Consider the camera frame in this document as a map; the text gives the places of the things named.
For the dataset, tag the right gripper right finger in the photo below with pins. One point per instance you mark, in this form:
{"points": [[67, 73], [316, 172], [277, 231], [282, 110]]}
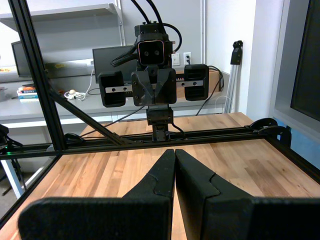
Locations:
{"points": [[237, 220]]}

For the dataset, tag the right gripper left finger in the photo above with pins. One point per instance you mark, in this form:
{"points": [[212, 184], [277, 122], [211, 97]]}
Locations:
{"points": [[100, 217]]}

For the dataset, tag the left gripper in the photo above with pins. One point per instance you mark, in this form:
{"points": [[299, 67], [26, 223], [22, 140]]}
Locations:
{"points": [[112, 100]]}

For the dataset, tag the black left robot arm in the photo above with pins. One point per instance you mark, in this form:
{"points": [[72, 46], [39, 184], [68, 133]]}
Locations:
{"points": [[160, 117]]}

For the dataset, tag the black computer monitor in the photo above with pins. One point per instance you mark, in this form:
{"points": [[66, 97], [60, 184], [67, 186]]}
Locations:
{"points": [[110, 62], [21, 60]]}

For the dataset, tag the brown cardboard box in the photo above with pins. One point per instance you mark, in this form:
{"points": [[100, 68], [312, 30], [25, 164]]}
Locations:
{"points": [[215, 80]]}

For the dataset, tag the grey desk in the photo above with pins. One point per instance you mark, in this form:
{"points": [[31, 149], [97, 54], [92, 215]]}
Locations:
{"points": [[37, 107]]}

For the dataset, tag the stack of books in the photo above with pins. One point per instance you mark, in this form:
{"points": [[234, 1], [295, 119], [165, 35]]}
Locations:
{"points": [[26, 93]]}

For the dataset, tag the white wall outlet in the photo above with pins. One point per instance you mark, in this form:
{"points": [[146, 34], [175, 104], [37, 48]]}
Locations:
{"points": [[175, 60], [187, 58]]}

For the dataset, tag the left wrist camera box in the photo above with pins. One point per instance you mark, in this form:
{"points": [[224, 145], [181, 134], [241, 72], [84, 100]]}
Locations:
{"points": [[151, 52]]}

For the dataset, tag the black aluminium frame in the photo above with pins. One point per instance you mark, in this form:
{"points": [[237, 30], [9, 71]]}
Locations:
{"points": [[40, 75]]}

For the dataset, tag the grey wall shelf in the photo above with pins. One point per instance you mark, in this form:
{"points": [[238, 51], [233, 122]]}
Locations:
{"points": [[62, 15]]}

